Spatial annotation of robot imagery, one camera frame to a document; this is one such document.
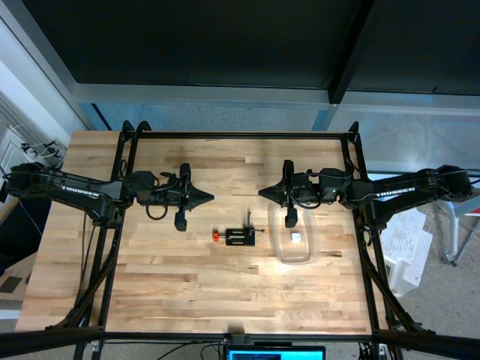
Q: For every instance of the black clamp with orange knob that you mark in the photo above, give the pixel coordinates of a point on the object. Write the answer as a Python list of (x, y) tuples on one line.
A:
[(240, 237)]

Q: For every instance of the white foam block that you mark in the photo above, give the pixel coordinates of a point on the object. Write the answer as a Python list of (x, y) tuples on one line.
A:
[(296, 237)]

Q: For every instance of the white moulded foam packaging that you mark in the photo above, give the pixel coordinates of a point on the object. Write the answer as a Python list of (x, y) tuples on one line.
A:
[(405, 255)]

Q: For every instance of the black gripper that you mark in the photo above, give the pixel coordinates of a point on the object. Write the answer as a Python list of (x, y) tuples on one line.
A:
[(184, 170), (288, 167)]

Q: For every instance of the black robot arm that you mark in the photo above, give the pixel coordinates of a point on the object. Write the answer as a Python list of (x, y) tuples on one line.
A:
[(393, 193), (78, 189)]

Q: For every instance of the brown cardboard box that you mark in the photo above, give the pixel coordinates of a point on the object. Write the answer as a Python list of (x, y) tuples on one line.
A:
[(18, 273)]

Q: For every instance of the blue-edged laptop screen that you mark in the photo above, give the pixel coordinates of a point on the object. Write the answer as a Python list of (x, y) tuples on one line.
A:
[(273, 354)]

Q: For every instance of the black metal frame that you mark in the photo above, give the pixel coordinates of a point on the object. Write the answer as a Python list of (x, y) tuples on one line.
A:
[(240, 135)]

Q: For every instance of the clear plastic tub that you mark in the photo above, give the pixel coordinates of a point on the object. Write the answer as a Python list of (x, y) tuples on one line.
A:
[(300, 257)]

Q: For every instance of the black table-level camera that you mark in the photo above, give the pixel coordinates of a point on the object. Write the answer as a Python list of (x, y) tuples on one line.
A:
[(240, 339)]

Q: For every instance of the chair with grey metal legs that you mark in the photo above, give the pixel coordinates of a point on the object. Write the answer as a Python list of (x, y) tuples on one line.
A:
[(453, 232)]

